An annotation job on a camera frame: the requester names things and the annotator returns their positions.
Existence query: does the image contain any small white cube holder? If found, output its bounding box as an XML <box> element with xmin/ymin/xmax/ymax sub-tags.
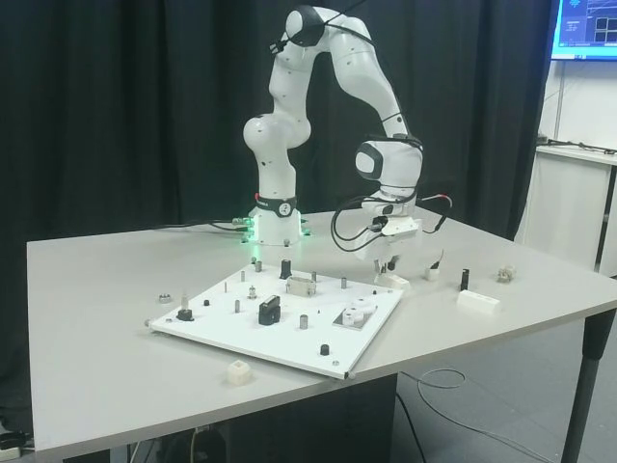
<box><xmin>226</xmin><ymin>359</ymin><xmax>250</xmax><ymax>386</ymax></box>

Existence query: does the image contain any black box under table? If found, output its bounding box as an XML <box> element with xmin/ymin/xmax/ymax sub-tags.
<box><xmin>128</xmin><ymin>373</ymin><xmax>398</xmax><ymax>463</ymax></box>

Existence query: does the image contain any blue screen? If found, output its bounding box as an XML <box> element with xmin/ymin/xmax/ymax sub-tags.
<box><xmin>550</xmin><ymin>0</ymin><xmax>617</xmax><ymax>62</ymax></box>

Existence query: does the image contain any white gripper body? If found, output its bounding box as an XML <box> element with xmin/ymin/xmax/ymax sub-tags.
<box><xmin>357</xmin><ymin>219</ymin><xmax>426</xmax><ymax>264</ymax></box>

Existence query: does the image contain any black waterproof plug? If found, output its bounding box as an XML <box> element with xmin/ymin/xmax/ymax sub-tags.
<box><xmin>176</xmin><ymin>288</ymin><xmax>196</xmax><ymax>322</ymax></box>

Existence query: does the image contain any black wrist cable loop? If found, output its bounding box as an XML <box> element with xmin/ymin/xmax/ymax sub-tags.
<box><xmin>331</xmin><ymin>194</ymin><xmax>387</xmax><ymax>253</ymax></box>

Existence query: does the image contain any black curtain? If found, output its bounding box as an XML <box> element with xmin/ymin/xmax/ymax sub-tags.
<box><xmin>0</xmin><ymin>0</ymin><xmax>563</xmax><ymax>435</ymax></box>

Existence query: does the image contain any dark grey table leg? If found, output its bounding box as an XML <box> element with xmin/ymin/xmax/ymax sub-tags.
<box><xmin>575</xmin><ymin>307</ymin><xmax>617</xmax><ymax>446</ymax></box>

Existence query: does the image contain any long white holder with holes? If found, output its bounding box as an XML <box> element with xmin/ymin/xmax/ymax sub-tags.
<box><xmin>456</xmin><ymin>288</ymin><xmax>500</xmax><ymax>315</ymax></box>

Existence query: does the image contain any white cabinet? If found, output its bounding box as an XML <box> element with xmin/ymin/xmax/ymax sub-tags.
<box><xmin>526</xmin><ymin>143</ymin><xmax>617</xmax><ymax>279</ymax></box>

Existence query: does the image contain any grey cable on floor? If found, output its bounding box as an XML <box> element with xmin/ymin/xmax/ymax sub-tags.
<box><xmin>416</xmin><ymin>368</ymin><xmax>484</xmax><ymax>412</ymax></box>

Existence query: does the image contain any white sloped peg holder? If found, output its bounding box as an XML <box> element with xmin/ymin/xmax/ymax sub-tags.
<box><xmin>374</xmin><ymin>273</ymin><xmax>412</xmax><ymax>291</ymax></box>

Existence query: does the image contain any thin black wire red tag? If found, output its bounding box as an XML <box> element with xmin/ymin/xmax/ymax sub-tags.
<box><xmin>417</xmin><ymin>193</ymin><xmax>455</xmax><ymax>235</ymax></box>

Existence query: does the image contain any black cable at arm foot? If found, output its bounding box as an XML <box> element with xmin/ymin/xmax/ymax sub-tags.
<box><xmin>163</xmin><ymin>218</ymin><xmax>255</xmax><ymax>233</ymax></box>

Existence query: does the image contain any metal connector socket block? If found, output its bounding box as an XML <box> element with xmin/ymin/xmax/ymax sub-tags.
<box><xmin>285</xmin><ymin>276</ymin><xmax>317</xmax><ymax>297</ymax></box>

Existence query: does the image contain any white task board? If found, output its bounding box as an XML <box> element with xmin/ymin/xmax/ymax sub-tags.
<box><xmin>148</xmin><ymin>261</ymin><xmax>405</xmax><ymax>380</ymax></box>

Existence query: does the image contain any black stepped connector block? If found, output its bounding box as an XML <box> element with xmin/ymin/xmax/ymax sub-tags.
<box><xmin>257</xmin><ymin>300</ymin><xmax>282</xmax><ymax>326</ymax></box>

